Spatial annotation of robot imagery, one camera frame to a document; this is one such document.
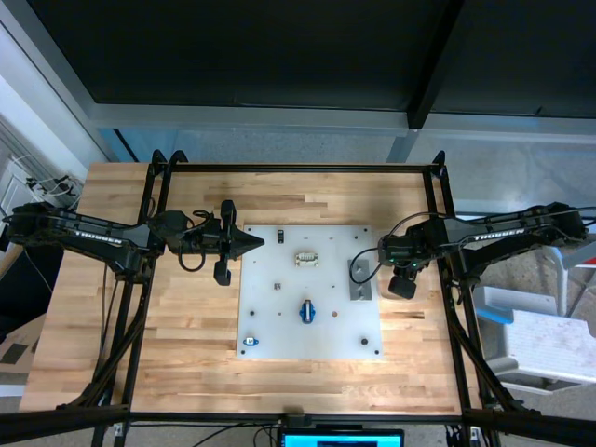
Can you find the white square board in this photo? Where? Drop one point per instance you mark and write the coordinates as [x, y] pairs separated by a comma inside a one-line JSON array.
[[288, 335]]

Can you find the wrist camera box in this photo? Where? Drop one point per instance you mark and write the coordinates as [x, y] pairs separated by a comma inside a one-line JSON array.
[[212, 223]]

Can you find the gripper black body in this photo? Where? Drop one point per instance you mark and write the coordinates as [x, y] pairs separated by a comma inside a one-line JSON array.
[[226, 210], [402, 288]]

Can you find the silver corner bracket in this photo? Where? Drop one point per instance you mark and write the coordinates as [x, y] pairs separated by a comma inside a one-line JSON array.
[[475, 433], [118, 429]]

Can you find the clear plastic tub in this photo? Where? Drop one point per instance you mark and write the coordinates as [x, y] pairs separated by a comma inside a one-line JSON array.
[[384, 295]]

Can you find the grey bar with holes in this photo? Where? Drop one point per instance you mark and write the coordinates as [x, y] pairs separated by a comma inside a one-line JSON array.
[[359, 291]]

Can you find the red and white item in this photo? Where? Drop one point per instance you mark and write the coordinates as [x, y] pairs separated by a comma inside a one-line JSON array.
[[587, 264]]

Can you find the small black socket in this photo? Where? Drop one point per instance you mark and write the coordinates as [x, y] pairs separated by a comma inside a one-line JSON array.
[[280, 236]]

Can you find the white metal chair frame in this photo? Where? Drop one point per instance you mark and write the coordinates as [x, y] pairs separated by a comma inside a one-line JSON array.
[[561, 279]]

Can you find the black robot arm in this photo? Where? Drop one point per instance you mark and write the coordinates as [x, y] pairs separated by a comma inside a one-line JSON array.
[[493, 237], [93, 237]]

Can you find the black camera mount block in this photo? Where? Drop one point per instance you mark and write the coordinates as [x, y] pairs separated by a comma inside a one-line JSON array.
[[294, 415]]

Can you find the beige multi-pin connector housing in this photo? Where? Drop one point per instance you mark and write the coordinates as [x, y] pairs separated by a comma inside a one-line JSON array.
[[307, 259]]

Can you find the silver rod in clamp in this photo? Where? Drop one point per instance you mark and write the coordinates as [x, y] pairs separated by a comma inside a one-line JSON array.
[[307, 311]]

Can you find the small blue connector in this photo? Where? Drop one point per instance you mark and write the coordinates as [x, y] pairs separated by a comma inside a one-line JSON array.
[[250, 341]]

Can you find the screen with blue edge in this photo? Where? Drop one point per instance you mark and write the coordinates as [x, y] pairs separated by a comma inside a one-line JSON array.
[[340, 440]]

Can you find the black aluminium frame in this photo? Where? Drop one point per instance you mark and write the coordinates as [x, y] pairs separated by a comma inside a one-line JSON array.
[[298, 167]]

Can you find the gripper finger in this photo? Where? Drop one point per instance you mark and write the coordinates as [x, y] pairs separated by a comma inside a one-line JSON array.
[[243, 247], [243, 235]]

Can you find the white power strip with plugs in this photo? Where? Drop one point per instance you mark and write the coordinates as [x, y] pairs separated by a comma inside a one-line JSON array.
[[51, 185]]

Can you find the brown cardboard box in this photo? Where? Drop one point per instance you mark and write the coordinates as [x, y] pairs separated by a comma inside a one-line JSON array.
[[23, 340]]

